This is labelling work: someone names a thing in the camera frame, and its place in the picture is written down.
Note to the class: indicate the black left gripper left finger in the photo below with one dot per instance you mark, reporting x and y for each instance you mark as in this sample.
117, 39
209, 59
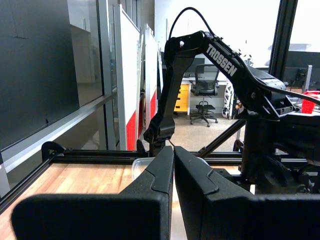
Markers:
100, 217

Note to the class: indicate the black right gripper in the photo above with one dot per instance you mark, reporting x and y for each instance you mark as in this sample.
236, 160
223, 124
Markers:
300, 140

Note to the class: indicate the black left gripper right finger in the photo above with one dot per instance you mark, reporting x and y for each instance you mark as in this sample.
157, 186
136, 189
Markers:
237, 217

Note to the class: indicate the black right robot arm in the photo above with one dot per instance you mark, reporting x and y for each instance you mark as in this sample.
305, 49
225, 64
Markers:
175, 87

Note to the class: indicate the red container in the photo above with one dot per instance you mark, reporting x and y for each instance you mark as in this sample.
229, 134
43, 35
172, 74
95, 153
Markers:
308, 103

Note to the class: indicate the clear plastic tub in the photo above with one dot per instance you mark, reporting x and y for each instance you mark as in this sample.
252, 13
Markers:
140, 167

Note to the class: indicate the wide dark screen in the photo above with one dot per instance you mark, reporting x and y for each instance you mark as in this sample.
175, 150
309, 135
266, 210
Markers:
302, 62

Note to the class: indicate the white lattice part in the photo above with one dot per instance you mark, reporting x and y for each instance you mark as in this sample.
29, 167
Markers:
228, 100

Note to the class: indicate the white desk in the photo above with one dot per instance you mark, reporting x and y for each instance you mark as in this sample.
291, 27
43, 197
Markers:
222, 100

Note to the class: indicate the black office chair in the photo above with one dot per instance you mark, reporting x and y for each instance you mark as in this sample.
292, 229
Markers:
203, 87

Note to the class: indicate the yellow drawer cabinet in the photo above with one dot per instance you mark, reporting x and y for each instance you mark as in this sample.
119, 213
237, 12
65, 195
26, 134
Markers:
182, 98

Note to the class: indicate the black desk monitor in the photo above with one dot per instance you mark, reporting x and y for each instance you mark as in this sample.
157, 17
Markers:
197, 62

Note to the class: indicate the large white red partition panel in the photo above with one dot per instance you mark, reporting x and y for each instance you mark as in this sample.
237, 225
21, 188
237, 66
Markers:
130, 75

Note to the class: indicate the small white red partition panel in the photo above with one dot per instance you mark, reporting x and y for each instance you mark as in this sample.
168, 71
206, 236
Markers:
152, 75

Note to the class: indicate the black table frame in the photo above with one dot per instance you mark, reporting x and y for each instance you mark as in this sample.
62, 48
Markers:
100, 153

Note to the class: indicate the grey aluminium partition frame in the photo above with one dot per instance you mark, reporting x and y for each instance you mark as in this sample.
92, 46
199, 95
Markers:
62, 122

